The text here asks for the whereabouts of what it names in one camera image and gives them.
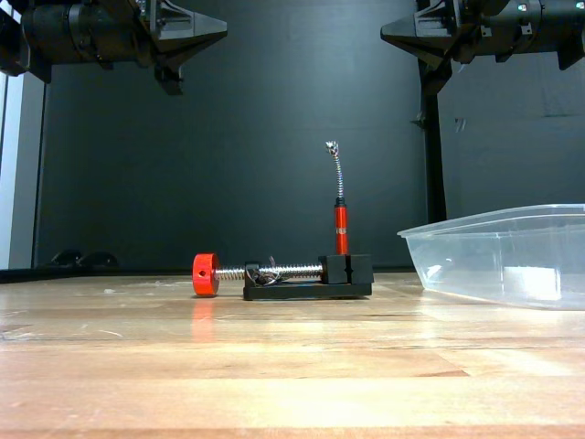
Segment red RCA connector braided wire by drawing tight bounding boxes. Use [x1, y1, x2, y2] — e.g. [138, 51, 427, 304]
[324, 139, 350, 235]

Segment clear plastic tub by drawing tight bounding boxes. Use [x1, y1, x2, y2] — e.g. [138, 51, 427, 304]
[396, 203, 585, 313]

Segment red round knob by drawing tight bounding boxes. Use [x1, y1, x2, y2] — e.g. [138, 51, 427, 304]
[191, 252, 221, 297]

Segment black clamp fixture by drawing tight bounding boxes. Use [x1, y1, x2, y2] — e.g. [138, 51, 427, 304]
[242, 253, 375, 302]

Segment silver threaded rod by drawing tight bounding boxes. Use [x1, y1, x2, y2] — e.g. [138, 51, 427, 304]
[258, 261, 326, 279]

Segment white paper slip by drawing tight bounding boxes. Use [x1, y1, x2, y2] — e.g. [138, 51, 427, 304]
[502, 266, 563, 304]

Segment black frame corner bracket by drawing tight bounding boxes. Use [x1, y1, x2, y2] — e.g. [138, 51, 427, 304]
[80, 251, 121, 269]
[50, 249, 83, 268]

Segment thin tangled wires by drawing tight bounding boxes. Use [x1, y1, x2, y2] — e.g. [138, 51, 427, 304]
[246, 254, 284, 288]

